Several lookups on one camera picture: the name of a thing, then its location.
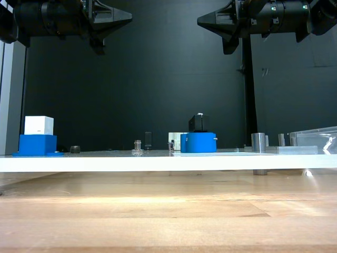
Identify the blue square base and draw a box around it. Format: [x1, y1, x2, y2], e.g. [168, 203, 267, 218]
[12, 134, 65, 158]

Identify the silver 16mm metal cylinder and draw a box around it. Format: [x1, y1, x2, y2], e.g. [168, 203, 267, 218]
[251, 132, 267, 176]

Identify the white taskboard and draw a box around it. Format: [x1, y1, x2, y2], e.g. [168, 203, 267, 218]
[0, 150, 337, 173]

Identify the blue round base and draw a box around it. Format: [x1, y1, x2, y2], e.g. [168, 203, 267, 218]
[180, 132, 219, 154]

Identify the black block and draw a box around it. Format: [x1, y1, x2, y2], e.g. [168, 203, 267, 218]
[188, 112, 210, 133]

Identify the clear plastic tub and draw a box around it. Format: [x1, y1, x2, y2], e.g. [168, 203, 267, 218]
[287, 126, 337, 157]

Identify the grey pin holder block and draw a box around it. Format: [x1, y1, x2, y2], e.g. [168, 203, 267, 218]
[244, 145, 318, 154]

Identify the grey metal partition frame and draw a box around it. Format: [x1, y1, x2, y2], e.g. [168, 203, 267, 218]
[0, 39, 27, 156]

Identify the white cube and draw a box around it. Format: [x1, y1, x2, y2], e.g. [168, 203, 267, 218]
[24, 115, 55, 136]

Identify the beige connector housing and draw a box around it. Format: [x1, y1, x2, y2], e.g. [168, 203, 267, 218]
[168, 132, 183, 151]

